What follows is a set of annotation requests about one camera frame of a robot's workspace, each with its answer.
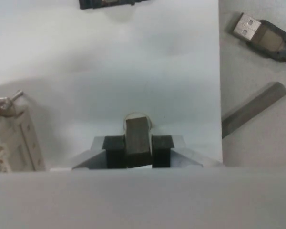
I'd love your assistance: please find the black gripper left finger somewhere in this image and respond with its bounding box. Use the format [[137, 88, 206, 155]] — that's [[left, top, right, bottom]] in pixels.
[[71, 135, 128, 170]]

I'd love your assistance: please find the metal square peg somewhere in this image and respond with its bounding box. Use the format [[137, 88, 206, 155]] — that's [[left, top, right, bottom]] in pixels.
[[123, 114, 153, 168], [221, 81, 286, 139]]

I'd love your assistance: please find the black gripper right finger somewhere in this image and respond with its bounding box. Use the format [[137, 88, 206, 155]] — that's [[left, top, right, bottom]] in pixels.
[[150, 134, 204, 168]]

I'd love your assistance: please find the black USB plug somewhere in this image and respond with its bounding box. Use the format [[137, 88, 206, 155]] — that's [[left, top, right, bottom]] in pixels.
[[227, 12, 286, 67]]

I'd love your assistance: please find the white task board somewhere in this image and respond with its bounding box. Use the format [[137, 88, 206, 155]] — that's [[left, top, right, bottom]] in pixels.
[[0, 0, 224, 171]]

